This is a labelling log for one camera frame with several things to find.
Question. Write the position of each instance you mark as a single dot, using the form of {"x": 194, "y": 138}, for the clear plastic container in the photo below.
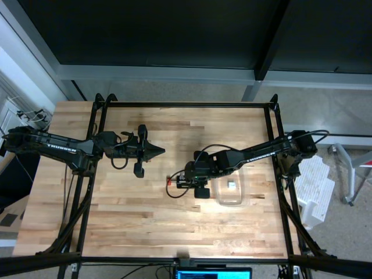
{"x": 232, "y": 200}

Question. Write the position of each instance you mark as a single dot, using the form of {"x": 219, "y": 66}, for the small white block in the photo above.
{"x": 231, "y": 184}

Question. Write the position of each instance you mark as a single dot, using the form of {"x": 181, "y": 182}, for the white frame foot bracket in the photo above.
{"x": 296, "y": 270}
{"x": 74, "y": 267}

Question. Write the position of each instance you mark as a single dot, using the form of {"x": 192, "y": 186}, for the white ribbed plastic block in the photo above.
{"x": 315, "y": 191}

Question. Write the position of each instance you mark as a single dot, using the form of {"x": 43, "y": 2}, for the cardboard box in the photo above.
{"x": 17, "y": 207}

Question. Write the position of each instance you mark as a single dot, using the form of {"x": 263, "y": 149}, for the black metal frame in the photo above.
{"x": 43, "y": 261}

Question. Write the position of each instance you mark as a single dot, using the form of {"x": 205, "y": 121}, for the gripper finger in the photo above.
{"x": 154, "y": 147}
{"x": 154, "y": 154}

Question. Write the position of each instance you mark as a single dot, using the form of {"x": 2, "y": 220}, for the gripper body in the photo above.
{"x": 141, "y": 132}
{"x": 202, "y": 193}

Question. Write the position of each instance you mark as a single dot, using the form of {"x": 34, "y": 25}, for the black clamp with red knob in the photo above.
{"x": 168, "y": 181}

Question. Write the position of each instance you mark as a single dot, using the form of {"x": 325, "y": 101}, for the grey metal stand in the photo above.
{"x": 350, "y": 186}

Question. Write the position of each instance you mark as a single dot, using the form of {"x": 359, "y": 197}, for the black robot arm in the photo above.
{"x": 58, "y": 146}
{"x": 261, "y": 154}

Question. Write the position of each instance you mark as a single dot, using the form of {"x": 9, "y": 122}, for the laptop screen with blue edge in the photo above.
{"x": 212, "y": 274}

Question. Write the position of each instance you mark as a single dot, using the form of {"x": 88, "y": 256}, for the black low camera mount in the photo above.
{"x": 184, "y": 261}

